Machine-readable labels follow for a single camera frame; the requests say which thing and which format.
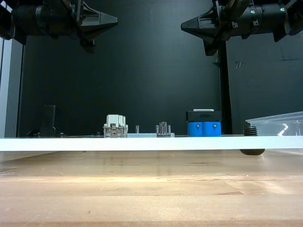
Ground grey connector housing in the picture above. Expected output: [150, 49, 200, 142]
[103, 114, 129, 139]

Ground white board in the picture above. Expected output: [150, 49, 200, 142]
[0, 135, 303, 152]

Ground black M12 threaded stud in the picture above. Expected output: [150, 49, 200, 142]
[243, 125, 259, 137]

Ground clear plastic tub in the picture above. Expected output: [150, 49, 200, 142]
[245, 111, 303, 153]

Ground small silver metal connector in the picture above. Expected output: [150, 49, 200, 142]
[155, 121, 172, 138]

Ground blue and black socket block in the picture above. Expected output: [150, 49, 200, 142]
[186, 108, 223, 137]

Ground black bracket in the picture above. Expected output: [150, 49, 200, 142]
[26, 105, 64, 138]

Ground clear block with toggles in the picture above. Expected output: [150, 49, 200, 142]
[127, 124, 176, 139]

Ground grey metal partition frame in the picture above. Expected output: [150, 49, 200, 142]
[0, 37, 24, 138]

